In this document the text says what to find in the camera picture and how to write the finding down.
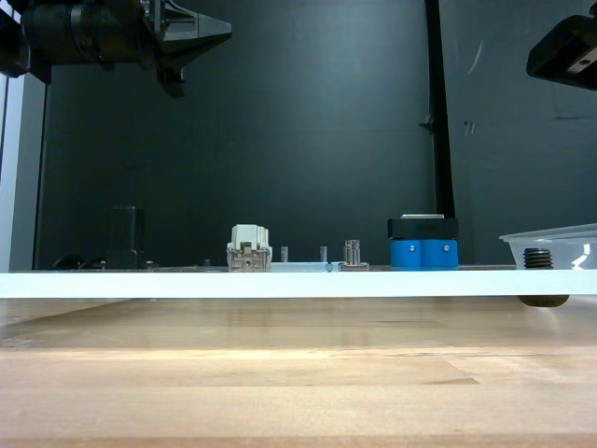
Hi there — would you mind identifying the clear plastic tub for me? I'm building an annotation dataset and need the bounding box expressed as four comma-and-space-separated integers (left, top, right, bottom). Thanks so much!
497, 222, 597, 272

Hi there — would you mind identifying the small black connector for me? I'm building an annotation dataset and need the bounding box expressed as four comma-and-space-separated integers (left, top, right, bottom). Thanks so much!
95, 204, 158, 271

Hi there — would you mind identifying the beige connector housing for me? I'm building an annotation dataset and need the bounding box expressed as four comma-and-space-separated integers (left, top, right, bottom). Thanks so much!
225, 224, 273, 273

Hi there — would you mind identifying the blue and black D-sub connector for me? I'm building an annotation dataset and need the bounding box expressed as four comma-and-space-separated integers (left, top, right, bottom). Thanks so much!
386, 213, 462, 272

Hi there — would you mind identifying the small metal connector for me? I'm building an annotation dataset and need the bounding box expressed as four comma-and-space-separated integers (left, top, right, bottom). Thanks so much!
339, 238, 371, 273

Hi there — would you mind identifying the black threaded screw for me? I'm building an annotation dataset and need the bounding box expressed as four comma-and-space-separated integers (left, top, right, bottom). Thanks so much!
521, 246, 555, 271

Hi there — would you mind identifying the clear acrylic socket block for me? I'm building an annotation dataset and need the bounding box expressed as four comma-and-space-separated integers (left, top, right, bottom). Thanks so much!
270, 245, 333, 273

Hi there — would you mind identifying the white task board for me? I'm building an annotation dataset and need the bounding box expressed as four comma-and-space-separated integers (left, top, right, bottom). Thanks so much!
0, 265, 597, 300

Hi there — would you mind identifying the black rubber board foot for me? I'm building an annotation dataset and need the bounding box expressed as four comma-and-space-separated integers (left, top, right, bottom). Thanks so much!
516, 294, 571, 309

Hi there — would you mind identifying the black wall post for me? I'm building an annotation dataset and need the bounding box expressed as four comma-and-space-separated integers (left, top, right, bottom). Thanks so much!
418, 0, 457, 219

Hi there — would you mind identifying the grey metal wall frame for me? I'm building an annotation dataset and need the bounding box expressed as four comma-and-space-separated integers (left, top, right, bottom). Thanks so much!
0, 74, 48, 272

